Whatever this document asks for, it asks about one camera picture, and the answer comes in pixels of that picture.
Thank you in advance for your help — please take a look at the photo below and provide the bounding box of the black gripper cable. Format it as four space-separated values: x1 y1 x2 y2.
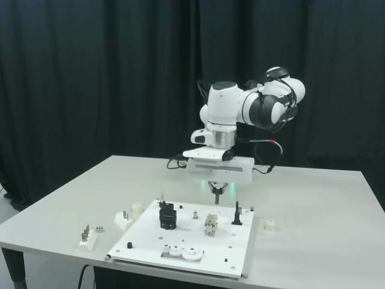
166 154 189 170

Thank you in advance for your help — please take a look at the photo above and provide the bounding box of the white task board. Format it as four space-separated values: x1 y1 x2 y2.
104 198 257 280

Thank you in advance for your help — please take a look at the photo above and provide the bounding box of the black table leg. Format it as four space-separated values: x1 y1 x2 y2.
1 247 26 289

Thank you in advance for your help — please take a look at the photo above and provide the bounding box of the black Ethernet plug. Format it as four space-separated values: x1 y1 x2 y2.
159 191 175 211

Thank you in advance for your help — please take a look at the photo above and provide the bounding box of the white peg holder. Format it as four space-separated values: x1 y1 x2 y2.
114 210 134 230
77 232 99 252

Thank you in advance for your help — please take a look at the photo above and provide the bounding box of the white camera box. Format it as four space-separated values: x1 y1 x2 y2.
189 128 212 146

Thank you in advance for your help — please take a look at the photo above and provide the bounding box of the black floor cable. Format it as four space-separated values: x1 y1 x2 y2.
78 264 95 289

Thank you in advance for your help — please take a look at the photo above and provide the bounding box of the white large gear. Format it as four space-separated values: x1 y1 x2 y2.
181 246 203 262

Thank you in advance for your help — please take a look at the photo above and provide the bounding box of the silver flange ring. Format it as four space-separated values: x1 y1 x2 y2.
210 127 236 149

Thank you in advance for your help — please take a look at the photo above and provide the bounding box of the black D-SUB plug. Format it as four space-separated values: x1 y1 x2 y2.
158 209 178 231

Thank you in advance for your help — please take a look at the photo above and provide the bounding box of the black USB plug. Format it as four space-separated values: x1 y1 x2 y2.
230 192 244 226

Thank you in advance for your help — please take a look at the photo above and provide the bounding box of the black curtain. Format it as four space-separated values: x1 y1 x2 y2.
0 0 385 211

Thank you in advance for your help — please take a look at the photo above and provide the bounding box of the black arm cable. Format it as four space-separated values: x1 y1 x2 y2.
196 70 300 135

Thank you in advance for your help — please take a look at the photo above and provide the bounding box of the white mounting plate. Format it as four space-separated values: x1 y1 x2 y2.
182 146 233 160

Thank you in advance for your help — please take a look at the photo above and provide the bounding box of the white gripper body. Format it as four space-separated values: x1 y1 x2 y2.
185 158 254 185

